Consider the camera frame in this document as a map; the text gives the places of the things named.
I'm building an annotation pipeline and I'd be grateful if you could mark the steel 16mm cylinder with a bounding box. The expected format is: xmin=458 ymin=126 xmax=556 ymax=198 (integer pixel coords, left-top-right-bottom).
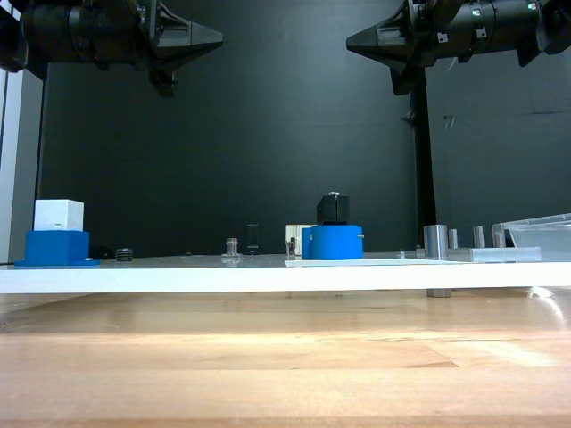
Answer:
xmin=423 ymin=225 xmax=450 ymax=299

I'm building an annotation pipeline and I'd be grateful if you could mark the black plug block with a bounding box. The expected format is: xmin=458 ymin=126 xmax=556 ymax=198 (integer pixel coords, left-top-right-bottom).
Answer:
xmin=316 ymin=191 xmax=351 ymax=224

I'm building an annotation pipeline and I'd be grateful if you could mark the blue round socket base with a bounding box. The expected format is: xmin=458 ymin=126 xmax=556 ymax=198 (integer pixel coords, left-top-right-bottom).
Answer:
xmin=302 ymin=225 xmax=365 ymax=261

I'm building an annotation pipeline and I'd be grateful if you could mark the white cube plug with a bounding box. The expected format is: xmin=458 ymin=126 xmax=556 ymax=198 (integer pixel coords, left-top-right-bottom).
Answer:
xmin=34 ymin=199 xmax=86 ymax=233

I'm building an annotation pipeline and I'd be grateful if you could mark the small clear connector part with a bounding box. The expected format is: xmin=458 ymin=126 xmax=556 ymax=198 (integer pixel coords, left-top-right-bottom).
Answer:
xmin=221 ymin=237 xmax=244 ymax=264

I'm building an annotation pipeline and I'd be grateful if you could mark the white connector housing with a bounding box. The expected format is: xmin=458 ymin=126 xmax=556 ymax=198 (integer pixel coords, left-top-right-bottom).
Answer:
xmin=285 ymin=224 xmax=310 ymax=259

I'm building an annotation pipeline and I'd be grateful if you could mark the aluminium block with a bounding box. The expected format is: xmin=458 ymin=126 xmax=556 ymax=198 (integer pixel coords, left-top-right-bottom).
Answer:
xmin=417 ymin=246 xmax=542 ymax=263

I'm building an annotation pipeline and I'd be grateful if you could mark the blue square socket base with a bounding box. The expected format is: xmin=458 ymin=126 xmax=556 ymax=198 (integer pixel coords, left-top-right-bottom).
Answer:
xmin=13 ymin=230 xmax=102 ymax=268

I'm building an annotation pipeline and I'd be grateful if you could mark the clear plastic tub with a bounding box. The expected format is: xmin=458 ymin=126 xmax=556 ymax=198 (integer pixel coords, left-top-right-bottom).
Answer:
xmin=492 ymin=212 xmax=571 ymax=268

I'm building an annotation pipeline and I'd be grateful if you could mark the white board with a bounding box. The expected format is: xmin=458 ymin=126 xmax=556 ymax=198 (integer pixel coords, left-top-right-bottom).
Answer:
xmin=0 ymin=256 xmax=571 ymax=295

